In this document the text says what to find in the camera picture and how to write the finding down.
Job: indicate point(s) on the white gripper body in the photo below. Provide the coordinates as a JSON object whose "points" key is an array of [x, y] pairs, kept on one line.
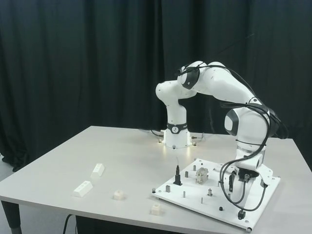
{"points": [[243, 193]]}

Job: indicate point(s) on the long white peg holder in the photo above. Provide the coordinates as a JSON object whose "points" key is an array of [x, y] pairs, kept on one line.
{"points": [[81, 189], [97, 170]]}

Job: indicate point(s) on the metal BNC plug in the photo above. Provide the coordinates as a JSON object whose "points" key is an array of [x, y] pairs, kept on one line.
{"points": [[209, 192]]}

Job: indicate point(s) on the black curtain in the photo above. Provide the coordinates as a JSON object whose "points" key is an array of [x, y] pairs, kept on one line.
{"points": [[73, 61]]}

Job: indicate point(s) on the black table leg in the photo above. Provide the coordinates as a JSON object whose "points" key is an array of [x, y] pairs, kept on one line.
{"points": [[11, 217]]}

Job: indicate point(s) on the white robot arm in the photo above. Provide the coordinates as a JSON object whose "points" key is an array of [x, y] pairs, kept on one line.
{"points": [[219, 83]]}

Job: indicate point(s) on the thin black rod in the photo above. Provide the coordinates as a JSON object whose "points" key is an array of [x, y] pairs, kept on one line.
{"points": [[231, 182]]}

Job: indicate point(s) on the small white plug holder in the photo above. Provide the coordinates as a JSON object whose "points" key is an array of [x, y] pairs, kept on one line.
{"points": [[119, 195], [156, 210]]}

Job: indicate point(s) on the white task board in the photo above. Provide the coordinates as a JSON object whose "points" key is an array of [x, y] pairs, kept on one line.
{"points": [[195, 207]]}

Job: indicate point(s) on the large metal square peg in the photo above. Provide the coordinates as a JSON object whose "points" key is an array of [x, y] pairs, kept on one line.
{"points": [[168, 189]]}

